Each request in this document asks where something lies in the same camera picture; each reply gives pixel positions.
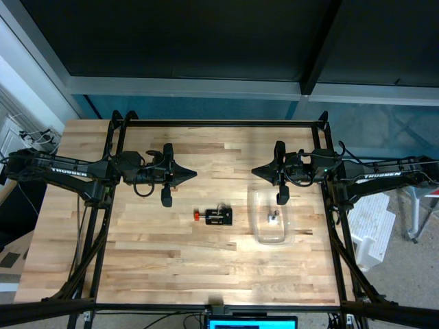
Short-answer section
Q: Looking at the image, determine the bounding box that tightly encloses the grey metal chair frame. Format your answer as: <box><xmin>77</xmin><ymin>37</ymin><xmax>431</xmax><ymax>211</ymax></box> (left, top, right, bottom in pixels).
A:
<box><xmin>397</xmin><ymin>184</ymin><xmax>439</xmax><ymax>245</ymax></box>

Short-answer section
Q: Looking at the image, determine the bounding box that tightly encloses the clear plastic tub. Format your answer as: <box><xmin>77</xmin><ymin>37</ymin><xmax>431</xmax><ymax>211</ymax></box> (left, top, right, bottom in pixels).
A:
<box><xmin>247</xmin><ymin>187</ymin><xmax>296</xmax><ymax>247</ymax></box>

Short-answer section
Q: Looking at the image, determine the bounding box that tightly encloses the laptop screen with blue edge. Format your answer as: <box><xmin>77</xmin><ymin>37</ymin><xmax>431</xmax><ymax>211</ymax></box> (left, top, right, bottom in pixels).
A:
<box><xmin>205</xmin><ymin>315</ymin><xmax>298</xmax><ymax>329</ymax></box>

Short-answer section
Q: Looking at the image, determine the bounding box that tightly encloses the black metal table frame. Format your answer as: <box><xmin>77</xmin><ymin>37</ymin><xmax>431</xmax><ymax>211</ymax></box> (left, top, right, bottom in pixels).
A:
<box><xmin>0</xmin><ymin>109</ymin><xmax>439</xmax><ymax>329</ymax></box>

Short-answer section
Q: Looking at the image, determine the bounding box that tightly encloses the black clamp vise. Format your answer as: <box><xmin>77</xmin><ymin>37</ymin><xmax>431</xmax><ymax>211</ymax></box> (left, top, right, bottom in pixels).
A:
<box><xmin>204</xmin><ymin>207</ymin><xmax>234</xmax><ymax>227</ymax></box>

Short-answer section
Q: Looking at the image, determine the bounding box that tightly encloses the grey aluminium window rail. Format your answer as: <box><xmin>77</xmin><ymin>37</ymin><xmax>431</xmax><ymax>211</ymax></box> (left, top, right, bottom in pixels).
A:
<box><xmin>67</xmin><ymin>75</ymin><xmax>439</xmax><ymax>106</ymax></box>

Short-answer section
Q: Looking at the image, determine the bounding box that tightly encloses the black vertical post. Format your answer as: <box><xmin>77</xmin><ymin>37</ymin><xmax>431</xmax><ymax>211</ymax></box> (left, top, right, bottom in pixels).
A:
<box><xmin>300</xmin><ymin>0</ymin><xmax>344</xmax><ymax>96</ymax></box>

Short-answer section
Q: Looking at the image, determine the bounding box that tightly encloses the white foam packing block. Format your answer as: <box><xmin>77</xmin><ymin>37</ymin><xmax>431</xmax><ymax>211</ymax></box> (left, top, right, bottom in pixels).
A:
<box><xmin>346</xmin><ymin>191</ymin><xmax>397</xmax><ymax>273</ymax></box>

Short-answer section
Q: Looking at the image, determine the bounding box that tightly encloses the small black camera box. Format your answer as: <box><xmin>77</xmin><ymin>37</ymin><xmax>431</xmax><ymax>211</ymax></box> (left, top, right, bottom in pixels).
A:
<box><xmin>205</xmin><ymin>297</ymin><xmax>227</xmax><ymax>315</ymax></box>

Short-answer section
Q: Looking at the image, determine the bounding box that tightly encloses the brown cardboard box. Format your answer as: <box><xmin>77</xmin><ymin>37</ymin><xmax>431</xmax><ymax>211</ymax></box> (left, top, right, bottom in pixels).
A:
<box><xmin>0</xmin><ymin>229</ymin><xmax>35</xmax><ymax>292</ymax></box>

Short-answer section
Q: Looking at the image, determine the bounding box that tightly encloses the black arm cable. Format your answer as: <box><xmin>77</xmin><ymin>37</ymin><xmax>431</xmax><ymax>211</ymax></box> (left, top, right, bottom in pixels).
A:
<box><xmin>284</xmin><ymin>150</ymin><xmax>344</xmax><ymax>188</ymax></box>
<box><xmin>132</xmin><ymin>175</ymin><xmax>154</xmax><ymax>198</ymax></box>

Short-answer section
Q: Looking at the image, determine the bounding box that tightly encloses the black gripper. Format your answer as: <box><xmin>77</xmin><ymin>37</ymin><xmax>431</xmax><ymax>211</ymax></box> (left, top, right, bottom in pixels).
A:
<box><xmin>150</xmin><ymin>143</ymin><xmax>198</xmax><ymax>208</ymax></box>
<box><xmin>252</xmin><ymin>141</ymin><xmax>302</xmax><ymax>206</ymax></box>

